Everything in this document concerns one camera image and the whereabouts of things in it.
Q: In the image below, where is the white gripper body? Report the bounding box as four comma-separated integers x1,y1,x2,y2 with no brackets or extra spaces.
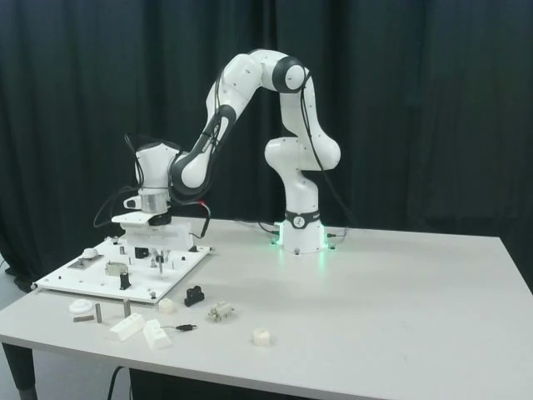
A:
125,221,193,252

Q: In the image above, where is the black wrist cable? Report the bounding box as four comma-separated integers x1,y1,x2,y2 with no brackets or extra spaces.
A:
92,132,145,229

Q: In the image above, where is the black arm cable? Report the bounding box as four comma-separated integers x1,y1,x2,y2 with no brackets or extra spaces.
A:
297,66,356,228
201,68,234,168

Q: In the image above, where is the black curtain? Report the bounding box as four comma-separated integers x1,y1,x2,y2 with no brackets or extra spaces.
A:
0,0,533,295

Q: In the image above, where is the metal waterproof plug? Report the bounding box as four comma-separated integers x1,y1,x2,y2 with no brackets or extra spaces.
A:
207,302,236,323

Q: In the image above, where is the white large gear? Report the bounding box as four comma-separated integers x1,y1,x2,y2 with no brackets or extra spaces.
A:
67,300,94,318

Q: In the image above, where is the white peg holder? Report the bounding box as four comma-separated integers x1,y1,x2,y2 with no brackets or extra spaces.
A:
109,314,147,343
142,319,173,349

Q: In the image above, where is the black hanging cable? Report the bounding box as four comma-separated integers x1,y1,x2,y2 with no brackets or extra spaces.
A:
108,365,132,400

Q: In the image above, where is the black D-SUB plug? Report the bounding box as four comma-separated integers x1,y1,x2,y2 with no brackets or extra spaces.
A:
183,285,207,308

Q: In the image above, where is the white task board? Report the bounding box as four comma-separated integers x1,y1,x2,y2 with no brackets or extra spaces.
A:
32,235,215,303

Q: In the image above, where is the black table leg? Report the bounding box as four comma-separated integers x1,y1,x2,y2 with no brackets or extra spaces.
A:
0,342,33,400

